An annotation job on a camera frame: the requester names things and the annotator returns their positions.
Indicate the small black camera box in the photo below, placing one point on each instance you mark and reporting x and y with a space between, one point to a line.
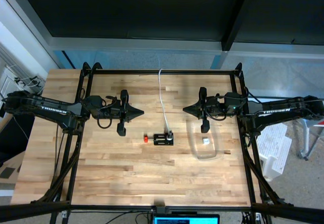
160 209

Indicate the grey metal stand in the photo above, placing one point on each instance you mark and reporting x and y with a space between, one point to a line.
305 137

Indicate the black vise with red knob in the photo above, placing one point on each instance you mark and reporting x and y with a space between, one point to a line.
159 140

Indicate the small white plastic block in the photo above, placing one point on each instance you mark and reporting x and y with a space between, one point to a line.
206 141

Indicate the black arched frame bracket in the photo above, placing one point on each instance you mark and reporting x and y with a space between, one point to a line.
85 63
96 63
239 64

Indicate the screen with blue edge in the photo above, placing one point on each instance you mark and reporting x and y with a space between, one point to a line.
184 220

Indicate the black metal frame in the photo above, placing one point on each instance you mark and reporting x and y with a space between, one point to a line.
192 71

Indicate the brown cardboard box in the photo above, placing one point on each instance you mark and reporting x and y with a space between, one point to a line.
15 162

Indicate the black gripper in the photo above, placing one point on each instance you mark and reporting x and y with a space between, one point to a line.
204 107
123 112

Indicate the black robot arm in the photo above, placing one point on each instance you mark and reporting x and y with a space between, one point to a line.
276 111
54 110

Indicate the clear plastic tub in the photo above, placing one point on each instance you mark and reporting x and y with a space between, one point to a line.
202 153

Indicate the white plastic step stool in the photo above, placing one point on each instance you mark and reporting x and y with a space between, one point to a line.
273 145

